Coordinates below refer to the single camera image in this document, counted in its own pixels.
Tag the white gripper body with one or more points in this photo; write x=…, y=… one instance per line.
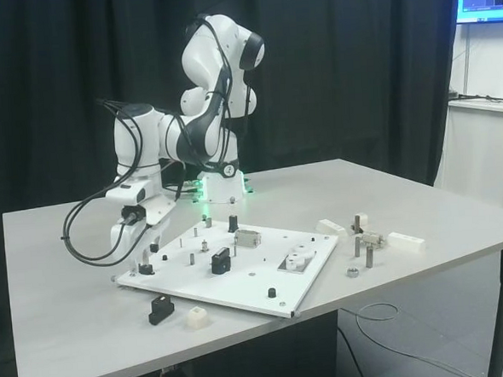
x=122, y=243

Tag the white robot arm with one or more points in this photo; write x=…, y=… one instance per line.
x=210, y=71

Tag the flat white mounting plate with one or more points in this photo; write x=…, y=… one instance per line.
x=161, y=210

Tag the metal BNC plug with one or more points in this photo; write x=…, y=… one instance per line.
x=204, y=246

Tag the black D-SUB plug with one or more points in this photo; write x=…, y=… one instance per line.
x=160, y=311

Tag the small white cube holder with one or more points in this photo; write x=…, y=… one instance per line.
x=363, y=219
x=198, y=317

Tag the black upright plug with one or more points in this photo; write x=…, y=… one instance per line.
x=234, y=223

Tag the white task board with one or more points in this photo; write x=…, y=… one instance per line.
x=240, y=283

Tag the black round knob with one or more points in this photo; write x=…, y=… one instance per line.
x=273, y=292

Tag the white small gear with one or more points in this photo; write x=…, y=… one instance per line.
x=290, y=263

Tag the white medium gear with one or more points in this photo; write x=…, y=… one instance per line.
x=298, y=257

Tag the white large gear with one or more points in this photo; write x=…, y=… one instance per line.
x=305, y=249

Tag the long white holder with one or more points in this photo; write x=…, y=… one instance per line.
x=331, y=227
x=406, y=242

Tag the black curtain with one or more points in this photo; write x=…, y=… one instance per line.
x=36, y=82

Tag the metal nut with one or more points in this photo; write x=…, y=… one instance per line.
x=352, y=272

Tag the metal round peg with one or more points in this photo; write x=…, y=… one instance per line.
x=356, y=246
x=369, y=258

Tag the dark metal square peg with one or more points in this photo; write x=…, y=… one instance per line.
x=357, y=225

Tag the metal connector plug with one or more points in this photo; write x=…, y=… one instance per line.
x=372, y=240

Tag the white cabinet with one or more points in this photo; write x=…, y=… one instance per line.
x=484, y=153

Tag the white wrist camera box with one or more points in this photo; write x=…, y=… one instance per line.
x=128, y=194

